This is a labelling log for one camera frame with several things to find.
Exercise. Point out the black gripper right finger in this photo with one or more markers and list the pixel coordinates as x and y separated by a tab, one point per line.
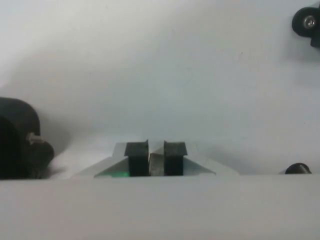
173	160

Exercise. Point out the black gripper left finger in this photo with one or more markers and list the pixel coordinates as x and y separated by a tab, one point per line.
137	160

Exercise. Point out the white task board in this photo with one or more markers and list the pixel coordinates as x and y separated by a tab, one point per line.
175	75

